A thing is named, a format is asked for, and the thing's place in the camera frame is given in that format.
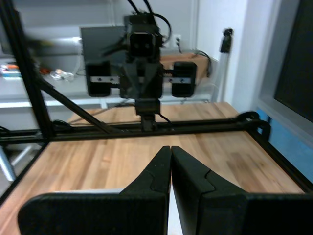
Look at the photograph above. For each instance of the black table frame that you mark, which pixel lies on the black table frame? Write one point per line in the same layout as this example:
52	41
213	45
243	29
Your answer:
220	122

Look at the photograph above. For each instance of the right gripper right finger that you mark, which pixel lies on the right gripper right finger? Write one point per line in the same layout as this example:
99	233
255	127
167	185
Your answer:
244	215

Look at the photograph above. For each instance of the white wall outlet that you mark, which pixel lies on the white wall outlet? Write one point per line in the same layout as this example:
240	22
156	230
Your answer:
177	39

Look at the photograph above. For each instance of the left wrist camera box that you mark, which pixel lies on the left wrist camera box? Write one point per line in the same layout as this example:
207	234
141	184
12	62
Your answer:
143	45

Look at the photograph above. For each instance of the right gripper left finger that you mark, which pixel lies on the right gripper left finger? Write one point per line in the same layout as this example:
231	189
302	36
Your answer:
97	215

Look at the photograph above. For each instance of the black monitor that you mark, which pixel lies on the black monitor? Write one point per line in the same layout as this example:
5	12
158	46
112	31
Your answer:
102	49

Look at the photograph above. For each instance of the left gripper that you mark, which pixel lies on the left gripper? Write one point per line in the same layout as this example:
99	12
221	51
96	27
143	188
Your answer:
97	90

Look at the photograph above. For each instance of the black pole-top device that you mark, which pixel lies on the black pole-top device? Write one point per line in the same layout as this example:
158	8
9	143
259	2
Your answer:
226	40

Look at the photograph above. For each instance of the white taskboard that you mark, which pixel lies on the white taskboard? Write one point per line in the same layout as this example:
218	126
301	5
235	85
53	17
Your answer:
174	220

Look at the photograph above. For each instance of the white pole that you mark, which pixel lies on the white pole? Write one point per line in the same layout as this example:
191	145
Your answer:
225	78

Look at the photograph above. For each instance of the white desk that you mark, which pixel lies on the white desk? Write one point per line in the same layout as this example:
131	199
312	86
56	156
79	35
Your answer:
24	85

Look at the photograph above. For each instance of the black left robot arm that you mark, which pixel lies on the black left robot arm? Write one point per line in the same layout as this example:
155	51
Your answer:
146	107

